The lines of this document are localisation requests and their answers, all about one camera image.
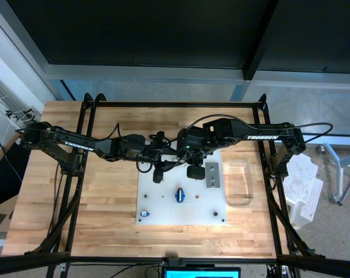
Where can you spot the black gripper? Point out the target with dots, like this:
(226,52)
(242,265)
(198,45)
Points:
(158,173)
(196,172)

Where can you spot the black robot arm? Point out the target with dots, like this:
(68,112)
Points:
(76,144)
(261,137)

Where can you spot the grey metal plate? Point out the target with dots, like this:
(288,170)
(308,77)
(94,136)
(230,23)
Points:
(209,179)

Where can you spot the black clamp block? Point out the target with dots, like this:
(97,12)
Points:
(180,195)

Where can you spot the blue round holder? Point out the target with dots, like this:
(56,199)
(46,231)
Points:
(173,197)

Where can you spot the clear plastic tub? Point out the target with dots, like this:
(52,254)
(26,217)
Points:
(238,182)

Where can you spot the white task board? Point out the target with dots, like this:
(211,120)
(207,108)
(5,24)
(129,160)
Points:
(169,208)

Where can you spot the black round knob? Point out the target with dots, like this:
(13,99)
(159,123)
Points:
(215,214)

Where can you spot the blue square base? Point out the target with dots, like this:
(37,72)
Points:
(148,214)

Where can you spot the laptop screen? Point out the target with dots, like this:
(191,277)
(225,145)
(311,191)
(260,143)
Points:
(200,273)

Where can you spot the white step stool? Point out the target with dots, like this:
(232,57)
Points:
(302,188)

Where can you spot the black pillar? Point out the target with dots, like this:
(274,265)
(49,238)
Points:
(260,43)

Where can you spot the black table frame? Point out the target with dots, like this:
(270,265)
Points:
(174,103)

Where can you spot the grey aluminium window frame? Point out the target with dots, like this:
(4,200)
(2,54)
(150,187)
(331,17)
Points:
(163,73)

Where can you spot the black low camera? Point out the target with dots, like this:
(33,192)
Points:
(173,259)

